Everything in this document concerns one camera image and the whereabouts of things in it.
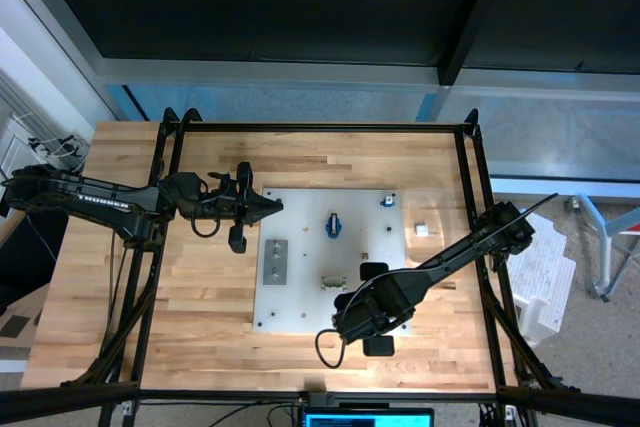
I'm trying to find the grey metal plate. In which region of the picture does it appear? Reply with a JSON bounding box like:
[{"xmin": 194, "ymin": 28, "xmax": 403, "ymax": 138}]
[{"xmin": 263, "ymin": 238, "xmax": 290, "ymax": 286}]

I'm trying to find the screen with blue edge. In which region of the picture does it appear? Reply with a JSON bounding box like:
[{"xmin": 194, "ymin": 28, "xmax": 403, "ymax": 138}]
[{"xmin": 298, "ymin": 407, "xmax": 435, "ymax": 427}]

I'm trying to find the white power strip with cables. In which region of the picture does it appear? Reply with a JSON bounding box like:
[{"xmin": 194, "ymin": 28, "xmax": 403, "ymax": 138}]
[{"xmin": 24, "ymin": 132, "xmax": 84, "ymax": 164}]

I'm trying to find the grey metal stand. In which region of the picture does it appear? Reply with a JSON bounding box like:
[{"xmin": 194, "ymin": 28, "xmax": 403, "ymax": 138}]
[{"xmin": 567, "ymin": 191, "xmax": 640, "ymax": 303}]

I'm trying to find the black aluminium frame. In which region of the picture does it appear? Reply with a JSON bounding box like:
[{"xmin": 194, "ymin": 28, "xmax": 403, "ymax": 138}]
[{"xmin": 0, "ymin": 106, "xmax": 640, "ymax": 427}]

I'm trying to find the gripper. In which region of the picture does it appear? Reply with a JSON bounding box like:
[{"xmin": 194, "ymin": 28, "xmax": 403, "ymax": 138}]
[
  {"xmin": 359, "ymin": 261, "xmax": 396, "ymax": 357},
  {"xmin": 202, "ymin": 162, "xmax": 285, "ymax": 255}
]

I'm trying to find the white taskboard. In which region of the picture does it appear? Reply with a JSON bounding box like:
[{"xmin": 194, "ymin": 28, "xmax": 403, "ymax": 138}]
[{"xmin": 253, "ymin": 187, "xmax": 412, "ymax": 336}]

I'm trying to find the black case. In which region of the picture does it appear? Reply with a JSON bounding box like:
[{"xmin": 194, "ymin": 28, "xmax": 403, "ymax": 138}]
[{"xmin": 0, "ymin": 206, "xmax": 69, "ymax": 308}]

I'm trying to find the white styrofoam packaging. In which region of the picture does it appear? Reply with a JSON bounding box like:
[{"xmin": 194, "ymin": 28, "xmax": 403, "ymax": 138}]
[{"xmin": 508, "ymin": 211, "xmax": 577, "ymax": 349}]

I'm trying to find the black camera cable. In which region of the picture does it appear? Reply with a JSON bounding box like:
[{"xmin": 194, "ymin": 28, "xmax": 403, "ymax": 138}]
[
  {"xmin": 314, "ymin": 329, "xmax": 347, "ymax": 371},
  {"xmin": 188, "ymin": 214, "xmax": 222, "ymax": 239}
]

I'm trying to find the clear plastic tub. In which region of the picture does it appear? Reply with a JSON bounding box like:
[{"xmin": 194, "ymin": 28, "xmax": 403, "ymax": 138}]
[{"xmin": 402, "ymin": 189, "xmax": 454, "ymax": 268}]

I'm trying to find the black table camera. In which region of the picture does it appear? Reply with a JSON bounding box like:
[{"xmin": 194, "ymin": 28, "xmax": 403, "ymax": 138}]
[{"xmin": 298, "ymin": 386, "xmax": 329, "ymax": 409}]

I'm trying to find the black wall column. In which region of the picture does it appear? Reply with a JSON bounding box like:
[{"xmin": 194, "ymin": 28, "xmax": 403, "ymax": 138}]
[{"xmin": 438, "ymin": 0, "xmax": 501, "ymax": 87}]

